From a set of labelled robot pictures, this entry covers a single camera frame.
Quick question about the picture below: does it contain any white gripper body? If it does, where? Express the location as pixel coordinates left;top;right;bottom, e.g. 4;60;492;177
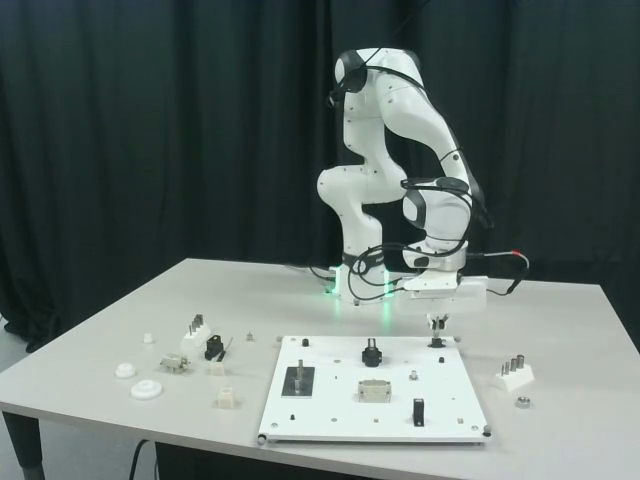
405;275;488;315

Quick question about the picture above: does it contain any white round peg holder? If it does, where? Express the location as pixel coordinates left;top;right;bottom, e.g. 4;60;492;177
490;367;535;392

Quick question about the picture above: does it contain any white task board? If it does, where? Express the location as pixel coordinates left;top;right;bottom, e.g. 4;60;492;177
255;333;494;446

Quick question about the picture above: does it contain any black under-table panel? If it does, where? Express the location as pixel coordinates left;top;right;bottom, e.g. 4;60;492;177
154;440;526;480

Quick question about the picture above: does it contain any white square peg holder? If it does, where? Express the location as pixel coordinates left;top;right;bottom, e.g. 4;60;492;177
179;324;211;354

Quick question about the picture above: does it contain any grey waterproof plug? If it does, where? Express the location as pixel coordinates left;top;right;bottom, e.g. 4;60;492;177
158;353;194;375

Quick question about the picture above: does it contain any white large gear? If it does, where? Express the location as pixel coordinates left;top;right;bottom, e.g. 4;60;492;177
129;379;162;401

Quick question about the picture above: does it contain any black curtain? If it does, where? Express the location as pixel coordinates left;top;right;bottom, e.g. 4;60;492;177
0;0;640;354

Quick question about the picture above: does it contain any black table leg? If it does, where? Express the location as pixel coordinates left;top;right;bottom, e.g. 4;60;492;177
2;412;44;480

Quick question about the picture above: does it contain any silver wrist ring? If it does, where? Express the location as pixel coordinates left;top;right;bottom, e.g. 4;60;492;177
427;248;471;274

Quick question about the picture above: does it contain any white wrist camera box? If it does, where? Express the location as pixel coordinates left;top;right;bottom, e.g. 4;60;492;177
402;248;436;269

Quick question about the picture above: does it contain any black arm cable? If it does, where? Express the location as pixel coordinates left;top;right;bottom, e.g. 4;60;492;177
327;47;496;301

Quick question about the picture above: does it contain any black floor cable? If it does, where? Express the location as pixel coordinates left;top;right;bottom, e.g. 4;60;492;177
130;439;156;480

